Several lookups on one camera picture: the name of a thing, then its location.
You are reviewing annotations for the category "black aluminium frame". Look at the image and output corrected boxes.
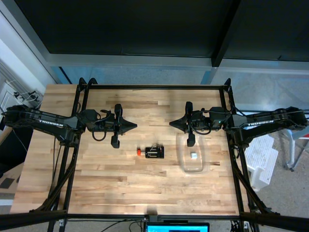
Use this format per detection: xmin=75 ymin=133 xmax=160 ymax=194
xmin=0 ymin=77 xmax=309 ymax=232

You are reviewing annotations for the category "black bulky case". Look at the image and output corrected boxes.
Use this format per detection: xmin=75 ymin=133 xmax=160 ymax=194
xmin=0 ymin=125 xmax=33 ymax=178

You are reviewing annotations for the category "braided black-white cable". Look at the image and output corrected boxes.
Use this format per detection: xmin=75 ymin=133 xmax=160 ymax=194
xmin=148 ymin=143 xmax=162 ymax=154

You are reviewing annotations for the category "grey metal chair frame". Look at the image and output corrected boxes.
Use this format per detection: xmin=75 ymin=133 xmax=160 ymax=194
xmin=281 ymin=128 xmax=309 ymax=173

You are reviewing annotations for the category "black vertical post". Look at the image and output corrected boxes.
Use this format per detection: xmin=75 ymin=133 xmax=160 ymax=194
xmin=211 ymin=0 xmax=242 ymax=68

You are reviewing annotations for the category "clear plastic tub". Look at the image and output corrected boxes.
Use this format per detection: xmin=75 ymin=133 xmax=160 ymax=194
xmin=176 ymin=132 xmax=209 ymax=175

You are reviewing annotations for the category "white foam packing piece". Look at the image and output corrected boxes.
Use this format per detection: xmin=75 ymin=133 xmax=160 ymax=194
xmin=244 ymin=134 xmax=280 ymax=193

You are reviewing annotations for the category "black and white cable bundle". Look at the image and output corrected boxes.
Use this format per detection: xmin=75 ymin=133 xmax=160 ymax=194
xmin=12 ymin=89 xmax=41 ymax=102

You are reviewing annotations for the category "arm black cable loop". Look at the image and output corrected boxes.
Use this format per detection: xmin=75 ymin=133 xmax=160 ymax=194
xmin=91 ymin=130 xmax=107 ymax=142
xmin=188 ymin=109 xmax=212 ymax=137

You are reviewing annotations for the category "brown cardboard box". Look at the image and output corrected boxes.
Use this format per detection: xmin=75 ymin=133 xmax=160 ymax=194
xmin=0 ymin=161 xmax=25 ymax=194

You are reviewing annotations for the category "black vise with red knob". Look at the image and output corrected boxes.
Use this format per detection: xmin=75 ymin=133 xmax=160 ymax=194
xmin=136 ymin=145 xmax=166 ymax=160

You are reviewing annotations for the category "laptop with blue screen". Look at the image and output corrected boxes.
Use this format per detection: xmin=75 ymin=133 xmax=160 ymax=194
xmin=144 ymin=222 xmax=210 ymax=232

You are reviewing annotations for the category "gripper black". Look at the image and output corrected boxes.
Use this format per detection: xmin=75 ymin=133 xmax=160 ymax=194
xmin=101 ymin=104 xmax=138 ymax=149
xmin=169 ymin=101 xmax=211 ymax=147

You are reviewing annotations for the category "red and white object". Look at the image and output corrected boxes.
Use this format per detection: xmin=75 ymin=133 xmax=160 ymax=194
xmin=298 ymin=125 xmax=309 ymax=141

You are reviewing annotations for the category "black flat pad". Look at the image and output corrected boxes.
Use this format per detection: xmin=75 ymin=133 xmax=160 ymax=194
xmin=0 ymin=177 xmax=14 ymax=189

